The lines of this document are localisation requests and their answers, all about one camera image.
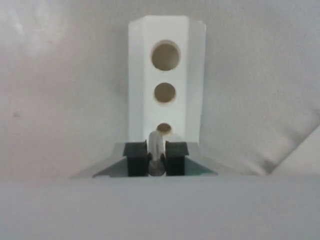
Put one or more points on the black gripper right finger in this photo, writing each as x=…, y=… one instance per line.
x=176, y=155

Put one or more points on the white round-hole peg holder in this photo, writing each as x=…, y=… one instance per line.
x=166, y=112

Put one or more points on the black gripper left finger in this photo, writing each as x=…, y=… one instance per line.
x=133, y=155

